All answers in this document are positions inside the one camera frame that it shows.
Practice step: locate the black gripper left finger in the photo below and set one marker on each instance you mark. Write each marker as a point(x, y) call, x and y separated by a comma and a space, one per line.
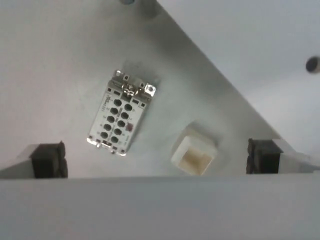
point(48, 161)

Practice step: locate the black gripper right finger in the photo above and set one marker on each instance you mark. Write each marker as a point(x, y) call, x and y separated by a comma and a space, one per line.
point(263, 157)

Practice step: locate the white waterproof plug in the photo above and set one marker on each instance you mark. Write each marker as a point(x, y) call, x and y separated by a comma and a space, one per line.
point(120, 115)

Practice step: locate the white small square holder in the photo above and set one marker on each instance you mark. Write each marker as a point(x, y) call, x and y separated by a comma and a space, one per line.
point(193, 152)

